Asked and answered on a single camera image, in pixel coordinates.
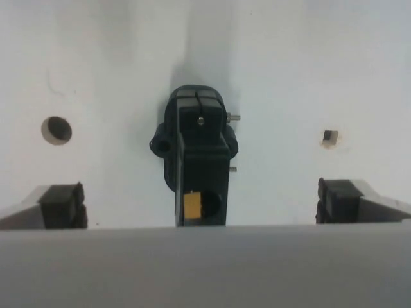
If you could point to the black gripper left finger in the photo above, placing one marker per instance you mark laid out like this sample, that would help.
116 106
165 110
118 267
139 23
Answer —
61 208

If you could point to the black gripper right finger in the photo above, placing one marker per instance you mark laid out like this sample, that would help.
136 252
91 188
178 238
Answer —
337 205

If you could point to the black D-SUB plug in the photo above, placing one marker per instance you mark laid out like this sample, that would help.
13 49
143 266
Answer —
202 154

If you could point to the white task board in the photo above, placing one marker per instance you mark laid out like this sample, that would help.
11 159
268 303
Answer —
96 64

